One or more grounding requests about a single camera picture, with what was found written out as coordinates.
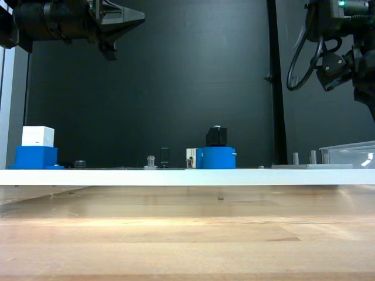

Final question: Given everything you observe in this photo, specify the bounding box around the white cube connector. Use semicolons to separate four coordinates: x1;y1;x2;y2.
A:
22;125;56;148

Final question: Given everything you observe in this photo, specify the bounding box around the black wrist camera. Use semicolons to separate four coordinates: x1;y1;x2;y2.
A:
315;52;352;92

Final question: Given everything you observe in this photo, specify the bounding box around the black plug with silver top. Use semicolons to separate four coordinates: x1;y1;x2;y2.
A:
204;125;229;147

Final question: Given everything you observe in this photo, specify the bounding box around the grey metal pin block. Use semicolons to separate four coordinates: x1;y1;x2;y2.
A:
271;163;354;170

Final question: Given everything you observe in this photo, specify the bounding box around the blue round mount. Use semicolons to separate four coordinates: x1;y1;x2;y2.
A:
196;146;237;170

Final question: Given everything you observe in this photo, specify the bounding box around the white taskboard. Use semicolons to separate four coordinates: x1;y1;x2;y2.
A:
0;169;375;186

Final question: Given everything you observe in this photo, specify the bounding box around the black vertical post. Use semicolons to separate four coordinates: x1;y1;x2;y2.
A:
263;0;289;165

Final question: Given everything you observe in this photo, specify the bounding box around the small black socket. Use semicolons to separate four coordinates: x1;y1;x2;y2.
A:
160;147;171;169

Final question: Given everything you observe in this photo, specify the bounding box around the clear plastic tub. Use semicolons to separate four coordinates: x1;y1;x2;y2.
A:
318;140;375;170

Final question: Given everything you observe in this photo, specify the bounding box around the blue square holder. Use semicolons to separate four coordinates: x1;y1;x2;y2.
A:
8;145;65;170

